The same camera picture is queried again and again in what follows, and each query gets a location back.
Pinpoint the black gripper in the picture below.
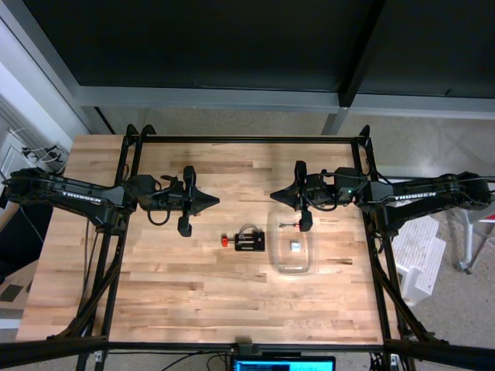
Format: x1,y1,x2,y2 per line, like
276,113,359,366
168,165,220,238
269,162,336,233

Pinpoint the black clamp with red knob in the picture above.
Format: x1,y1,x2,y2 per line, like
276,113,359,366
220,225,267,253

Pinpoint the clear plastic tub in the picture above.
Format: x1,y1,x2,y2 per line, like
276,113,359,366
268,210,320,277

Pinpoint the white step stool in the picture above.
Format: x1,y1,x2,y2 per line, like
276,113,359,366
390,214,446,308

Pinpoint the laptop screen with blue edge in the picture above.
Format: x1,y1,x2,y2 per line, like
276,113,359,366
230,355,336,371

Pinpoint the grey metal chair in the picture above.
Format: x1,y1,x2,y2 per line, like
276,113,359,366
450,199,495,276

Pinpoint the cardboard box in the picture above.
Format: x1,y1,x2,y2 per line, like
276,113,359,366
0,258,39,310

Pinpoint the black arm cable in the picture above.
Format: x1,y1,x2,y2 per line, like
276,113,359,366
146,206,172,226
309,199,338,213

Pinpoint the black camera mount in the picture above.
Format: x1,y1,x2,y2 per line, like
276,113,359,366
231,335,258,355

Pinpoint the white cable bundle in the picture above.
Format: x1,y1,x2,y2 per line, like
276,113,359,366
21,145,65,163

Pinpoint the black metal frame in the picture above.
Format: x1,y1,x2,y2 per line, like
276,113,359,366
0,123,495,371

